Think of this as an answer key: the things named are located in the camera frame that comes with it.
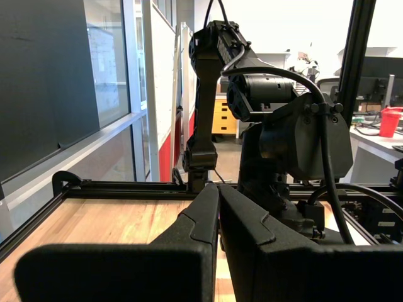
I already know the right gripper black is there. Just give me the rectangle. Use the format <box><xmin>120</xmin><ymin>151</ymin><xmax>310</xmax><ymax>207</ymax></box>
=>
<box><xmin>238</xmin><ymin>171</ymin><xmax>297</xmax><ymax>221</ymax></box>

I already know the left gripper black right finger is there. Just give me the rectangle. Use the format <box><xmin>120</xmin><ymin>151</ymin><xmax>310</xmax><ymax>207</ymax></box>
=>
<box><xmin>219</xmin><ymin>184</ymin><xmax>403</xmax><ymax>302</ymax></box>

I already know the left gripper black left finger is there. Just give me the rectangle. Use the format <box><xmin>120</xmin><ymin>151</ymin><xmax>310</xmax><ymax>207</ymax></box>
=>
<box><xmin>14</xmin><ymin>183</ymin><xmax>220</xmax><ymax>302</ymax></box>

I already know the wooden drawer cabinet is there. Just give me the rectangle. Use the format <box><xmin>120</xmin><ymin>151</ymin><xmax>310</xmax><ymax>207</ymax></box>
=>
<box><xmin>211</xmin><ymin>96</ymin><xmax>239</xmax><ymax>136</ymax></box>

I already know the white office desk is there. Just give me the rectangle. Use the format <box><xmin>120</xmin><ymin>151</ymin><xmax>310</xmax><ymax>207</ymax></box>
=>
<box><xmin>348</xmin><ymin>124</ymin><xmax>403</xmax><ymax>185</ymax></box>

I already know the black office chair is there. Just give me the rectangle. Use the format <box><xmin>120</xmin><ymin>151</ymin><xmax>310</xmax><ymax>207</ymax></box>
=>
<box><xmin>315</xmin><ymin>77</ymin><xmax>341</xmax><ymax>103</ymax></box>

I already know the red plastic bucket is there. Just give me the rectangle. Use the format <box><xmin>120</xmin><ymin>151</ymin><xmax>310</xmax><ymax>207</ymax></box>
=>
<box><xmin>379</xmin><ymin>106</ymin><xmax>403</xmax><ymax>138</ymax></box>

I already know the black desk monitor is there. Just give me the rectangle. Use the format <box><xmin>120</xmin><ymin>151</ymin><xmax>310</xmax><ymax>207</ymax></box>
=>
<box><xmin>358</xmin><ymin>56</ymin><xmax>403</xmax><ymax>109</ymax></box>

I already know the black right arm cable loop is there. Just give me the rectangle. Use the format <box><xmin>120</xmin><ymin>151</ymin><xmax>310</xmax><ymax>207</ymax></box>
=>
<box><xmin>220</xmin><ymin>67</ymin><xmax>355</xmax><ymax>245</ymax></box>

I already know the black aluminium frame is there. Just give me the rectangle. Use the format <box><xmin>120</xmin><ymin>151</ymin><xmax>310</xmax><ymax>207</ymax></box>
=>
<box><xmin>0</xmin><ymin>0</ymin><xmax>403</xmax><ymax>264</ymax></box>

